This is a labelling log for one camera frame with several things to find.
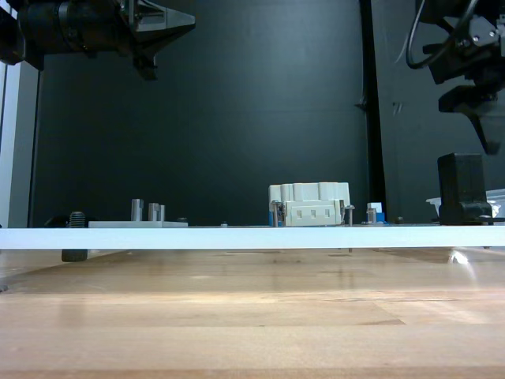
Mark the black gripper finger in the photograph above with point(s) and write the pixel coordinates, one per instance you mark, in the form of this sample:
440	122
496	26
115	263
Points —
158	19
154	41
467	100

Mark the beige connector hub with screws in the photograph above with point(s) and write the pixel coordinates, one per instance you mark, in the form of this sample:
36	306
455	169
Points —
311	213

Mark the black plastic block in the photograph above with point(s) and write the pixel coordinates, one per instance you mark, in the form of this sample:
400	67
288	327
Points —
461	185

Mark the black board screw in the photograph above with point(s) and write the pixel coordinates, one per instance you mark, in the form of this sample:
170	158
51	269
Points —
77	220
400	220

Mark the small blue clamp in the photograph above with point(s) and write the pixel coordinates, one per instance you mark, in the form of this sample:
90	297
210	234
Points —
379	218

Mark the grey metal plate with pegs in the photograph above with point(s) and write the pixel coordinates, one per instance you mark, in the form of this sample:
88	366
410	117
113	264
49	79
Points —
138	224

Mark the large blue holder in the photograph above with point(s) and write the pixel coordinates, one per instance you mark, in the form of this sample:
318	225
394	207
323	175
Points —
271	219

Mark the white plastic board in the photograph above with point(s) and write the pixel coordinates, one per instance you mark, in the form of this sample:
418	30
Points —
252	239

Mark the black wall column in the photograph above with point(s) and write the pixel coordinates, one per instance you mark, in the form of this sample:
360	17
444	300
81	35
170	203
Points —
375	158

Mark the grey metal partition frame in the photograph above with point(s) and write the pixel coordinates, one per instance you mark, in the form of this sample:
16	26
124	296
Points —
23	158

